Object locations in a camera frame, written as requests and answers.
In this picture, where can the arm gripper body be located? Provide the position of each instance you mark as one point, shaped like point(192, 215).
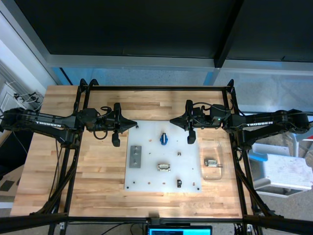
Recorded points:
point(117, 137)
point(191, 138)

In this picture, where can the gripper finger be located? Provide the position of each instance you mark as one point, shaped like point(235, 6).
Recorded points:
point(126, 127)
point(127, 122)
point(182, 119)
point(182, 124)

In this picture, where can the grey HAN10E connector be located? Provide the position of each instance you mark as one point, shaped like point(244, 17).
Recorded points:
point(210, 163)

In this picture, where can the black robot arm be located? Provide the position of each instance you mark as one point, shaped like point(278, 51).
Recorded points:
point(49, 123)
point(259, 124)

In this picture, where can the blue round connector socket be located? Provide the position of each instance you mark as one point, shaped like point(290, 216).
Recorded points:
point(163, 140)

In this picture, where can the grey HAN10E hub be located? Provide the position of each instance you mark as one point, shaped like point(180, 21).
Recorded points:
point(163, 167)

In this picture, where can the grey metal plate with pegs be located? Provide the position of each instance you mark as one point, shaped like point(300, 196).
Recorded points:
point(132, 156)

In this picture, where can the clear plastic tub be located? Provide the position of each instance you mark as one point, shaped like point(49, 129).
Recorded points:
point(212, 176)

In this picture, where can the black clip block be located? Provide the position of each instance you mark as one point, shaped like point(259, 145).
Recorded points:
point(179, 183)

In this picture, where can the white plastic board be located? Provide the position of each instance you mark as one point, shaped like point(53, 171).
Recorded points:
point(151, 171)

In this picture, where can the laptop screen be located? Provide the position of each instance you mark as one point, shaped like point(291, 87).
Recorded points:
point(178, 231)

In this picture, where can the white step stool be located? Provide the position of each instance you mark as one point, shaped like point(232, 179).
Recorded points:
point(286, 171)

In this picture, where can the cardboard box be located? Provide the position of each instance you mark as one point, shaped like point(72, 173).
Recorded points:
point(13, 174)

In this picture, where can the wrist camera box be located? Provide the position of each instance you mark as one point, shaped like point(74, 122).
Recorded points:
point(108, 119)
point(200, 115)

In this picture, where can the black aluminium frame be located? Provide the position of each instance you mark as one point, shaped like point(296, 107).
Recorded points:
point(156, 88)

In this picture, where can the small black table camera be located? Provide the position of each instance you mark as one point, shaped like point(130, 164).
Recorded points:
point(155, 221)

